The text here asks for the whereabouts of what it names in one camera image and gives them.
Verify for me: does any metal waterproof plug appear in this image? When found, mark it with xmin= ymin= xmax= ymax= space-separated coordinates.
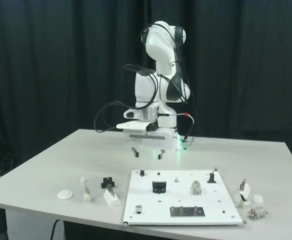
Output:
xmin=247 ymin=207 xmax=269 ymax=220

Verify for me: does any long white peg holder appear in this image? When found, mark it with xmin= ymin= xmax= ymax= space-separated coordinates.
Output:
xmin=103 ymin=189 xmax=122 ymax=208

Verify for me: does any black looped gripper cable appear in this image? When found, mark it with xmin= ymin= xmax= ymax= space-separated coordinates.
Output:
xmin=94 ymin=100 xmax=137 ymax=134

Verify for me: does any white task board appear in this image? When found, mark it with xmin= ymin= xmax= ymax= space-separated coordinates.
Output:
xmin=122 ymin=168 xmax=245 ymax=222

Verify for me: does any white stepped peg holder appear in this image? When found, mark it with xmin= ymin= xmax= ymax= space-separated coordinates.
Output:
xmin=236 ymin=183 xmax=252 ymax=201

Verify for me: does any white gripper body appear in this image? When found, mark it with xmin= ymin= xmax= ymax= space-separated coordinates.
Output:
xmin=122 ymin=127 xmax=176 ymax=152

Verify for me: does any black cable over arm shoulder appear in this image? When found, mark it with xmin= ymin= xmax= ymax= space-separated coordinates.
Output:
xmin=139 ymin=22 xmax=190 ymax=105

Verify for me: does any white medium gear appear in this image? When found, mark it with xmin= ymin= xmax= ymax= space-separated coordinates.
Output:
xmin=251 ymin=194 xmax=263 ymax=208

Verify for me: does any white plug holder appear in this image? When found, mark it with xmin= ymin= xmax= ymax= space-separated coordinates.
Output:
xmin=237 ymin=197 xmax=251 ymax=209

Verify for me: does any white large gear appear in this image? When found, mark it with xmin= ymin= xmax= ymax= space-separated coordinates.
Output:
xmin=56 ymin=189 xmax=73 ymax=201

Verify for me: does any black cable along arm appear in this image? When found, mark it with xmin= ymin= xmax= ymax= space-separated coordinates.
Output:
xmin=124 ymin=63 xmax=162 ymax=109

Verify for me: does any black curtain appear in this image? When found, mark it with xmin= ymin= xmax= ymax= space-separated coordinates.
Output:
xmin=0 ymin=0 xmax=292 ymax=177

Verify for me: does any black cable under table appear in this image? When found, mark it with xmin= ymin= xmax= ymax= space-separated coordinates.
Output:
xmin=51 ymin=219 xmax=63 ymax=240

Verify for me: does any black D-SUB plug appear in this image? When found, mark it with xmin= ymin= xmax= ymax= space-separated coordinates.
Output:
xmin=100 ymin=176 xmax=117 ymax=189

